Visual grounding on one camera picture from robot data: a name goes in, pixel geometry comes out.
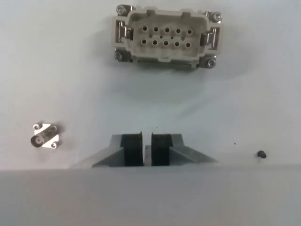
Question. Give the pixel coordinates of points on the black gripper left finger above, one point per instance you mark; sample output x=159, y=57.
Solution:
x=131, y=150

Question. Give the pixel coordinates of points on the white task board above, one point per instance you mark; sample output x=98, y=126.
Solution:
x=94, y=94

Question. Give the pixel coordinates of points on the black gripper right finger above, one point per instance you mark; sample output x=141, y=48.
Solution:
x=161, y=150

